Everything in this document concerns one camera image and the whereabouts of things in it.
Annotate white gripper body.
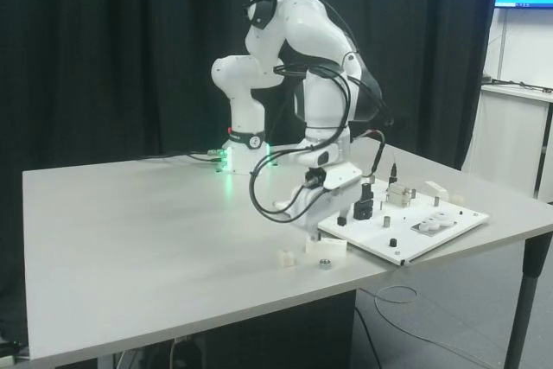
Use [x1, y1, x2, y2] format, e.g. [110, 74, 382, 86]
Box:
[272, 185, 347, 234]

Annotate long white holder block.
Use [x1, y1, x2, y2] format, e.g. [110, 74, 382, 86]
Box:
[304, 237, 348, 258]

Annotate white task board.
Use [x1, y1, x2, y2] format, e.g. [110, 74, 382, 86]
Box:
[317, 178, 492, 267]

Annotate white angled holder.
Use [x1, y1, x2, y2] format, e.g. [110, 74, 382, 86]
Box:
[424, 179, 451, 201]

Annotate white cabinet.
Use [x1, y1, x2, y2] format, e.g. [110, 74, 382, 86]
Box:
[461, 76, 553, 204]

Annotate black table leg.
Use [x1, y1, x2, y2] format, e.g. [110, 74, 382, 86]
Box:
[515, 232, 549, 369]

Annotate black curtain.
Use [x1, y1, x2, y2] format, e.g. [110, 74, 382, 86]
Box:
[0, 0, 499, 219]

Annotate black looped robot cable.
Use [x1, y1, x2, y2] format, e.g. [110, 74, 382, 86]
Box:
[247, 63, 365, 220]

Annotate grey floor cable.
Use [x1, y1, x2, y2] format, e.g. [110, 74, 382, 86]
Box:
[372, 284, 553, 369]

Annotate black cables at robot foot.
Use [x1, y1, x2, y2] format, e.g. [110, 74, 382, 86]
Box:
[142, 149, 226, 163]

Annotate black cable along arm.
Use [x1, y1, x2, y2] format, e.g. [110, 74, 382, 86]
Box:
[248, 0, 395, 128]

